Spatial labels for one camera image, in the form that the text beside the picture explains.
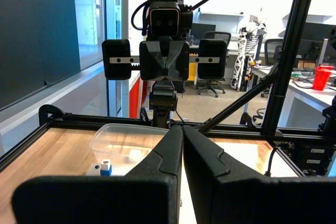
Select white desk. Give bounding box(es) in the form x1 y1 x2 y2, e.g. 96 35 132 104
251 66 336 130

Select black USB connector cable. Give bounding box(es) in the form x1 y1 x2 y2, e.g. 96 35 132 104
264 146 279 177

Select white partition board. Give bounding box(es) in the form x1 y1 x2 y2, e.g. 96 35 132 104
121 0 151 83

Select red bin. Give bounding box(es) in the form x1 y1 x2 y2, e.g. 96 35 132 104
312 64 335 91

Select black office chair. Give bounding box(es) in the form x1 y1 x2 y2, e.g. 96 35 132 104
260 38 284 98
196 31 232 98

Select blue white connector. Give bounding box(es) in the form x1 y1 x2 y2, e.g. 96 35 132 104
99 158 112 176

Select yellow cabinet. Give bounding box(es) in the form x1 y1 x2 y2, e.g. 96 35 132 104
188 63 198 82

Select black aluminium frame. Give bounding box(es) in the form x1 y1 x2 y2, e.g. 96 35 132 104
0 0 336 177

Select black monitor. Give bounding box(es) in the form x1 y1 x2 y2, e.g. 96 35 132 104
296 22 336 65
193 23 216 40

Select black controller box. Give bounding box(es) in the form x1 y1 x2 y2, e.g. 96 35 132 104
288 140 333 176

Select white lattice stand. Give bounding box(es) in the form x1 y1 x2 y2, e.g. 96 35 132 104
230 15 266 92

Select clear plastic tub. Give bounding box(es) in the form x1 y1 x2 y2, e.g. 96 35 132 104
88 123 170 177

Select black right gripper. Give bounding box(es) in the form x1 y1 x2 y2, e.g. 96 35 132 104
102 36 227 81

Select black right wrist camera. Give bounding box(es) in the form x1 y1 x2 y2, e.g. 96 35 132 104
149 0 182 38

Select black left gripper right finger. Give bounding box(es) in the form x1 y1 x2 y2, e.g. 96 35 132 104
183 125 336 224

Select red partition panel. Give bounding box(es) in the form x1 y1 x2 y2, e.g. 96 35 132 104
129 78 148 119

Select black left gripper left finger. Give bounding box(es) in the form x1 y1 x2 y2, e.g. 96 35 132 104
11 125 184 224

